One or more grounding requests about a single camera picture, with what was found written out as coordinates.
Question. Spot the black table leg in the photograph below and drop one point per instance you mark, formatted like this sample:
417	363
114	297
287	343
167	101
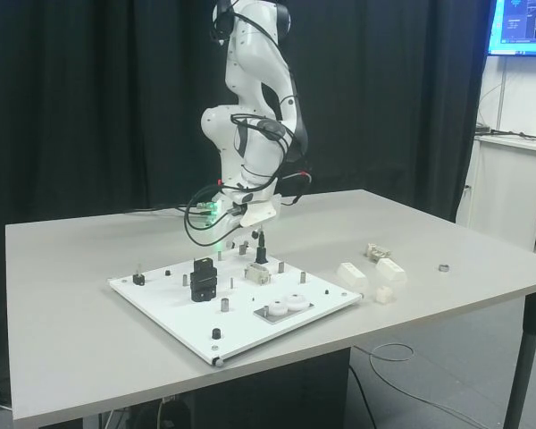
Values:
525	357

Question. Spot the small metal bolt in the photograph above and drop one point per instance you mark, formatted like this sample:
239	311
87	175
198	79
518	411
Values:
443	267

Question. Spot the white large gear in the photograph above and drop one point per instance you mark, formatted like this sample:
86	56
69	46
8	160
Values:
296	301

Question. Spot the white long holder block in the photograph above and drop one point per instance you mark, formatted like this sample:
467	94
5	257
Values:
391	270
353	276

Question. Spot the small white holder block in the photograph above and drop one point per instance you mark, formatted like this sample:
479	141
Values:
385	295

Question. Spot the blue screen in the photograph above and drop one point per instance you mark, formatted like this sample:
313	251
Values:
525	27

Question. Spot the black curtain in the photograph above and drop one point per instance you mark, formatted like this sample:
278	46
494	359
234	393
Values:
94	111

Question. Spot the beige Ethernet plug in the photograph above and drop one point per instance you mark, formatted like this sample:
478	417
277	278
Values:
377	251

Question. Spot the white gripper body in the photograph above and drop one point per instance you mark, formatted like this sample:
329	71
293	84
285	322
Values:
261	212

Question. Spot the black USB plug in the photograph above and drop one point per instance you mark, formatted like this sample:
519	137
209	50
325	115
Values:
138	279

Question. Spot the black waterproof plug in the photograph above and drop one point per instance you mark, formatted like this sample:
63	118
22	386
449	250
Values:
262	252

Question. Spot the white cabinet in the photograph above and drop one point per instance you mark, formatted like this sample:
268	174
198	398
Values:
505	192

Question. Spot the white medium gear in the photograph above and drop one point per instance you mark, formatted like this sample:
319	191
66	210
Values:
277	308

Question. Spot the black round knob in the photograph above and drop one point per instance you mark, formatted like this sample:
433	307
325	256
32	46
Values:
215	333

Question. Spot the white task board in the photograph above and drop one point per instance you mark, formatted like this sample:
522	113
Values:
232	322

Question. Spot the black D-SUB plug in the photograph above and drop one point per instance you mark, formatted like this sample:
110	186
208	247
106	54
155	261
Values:
203	281

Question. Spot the metal round peg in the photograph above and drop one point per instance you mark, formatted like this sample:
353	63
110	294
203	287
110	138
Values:
225	305

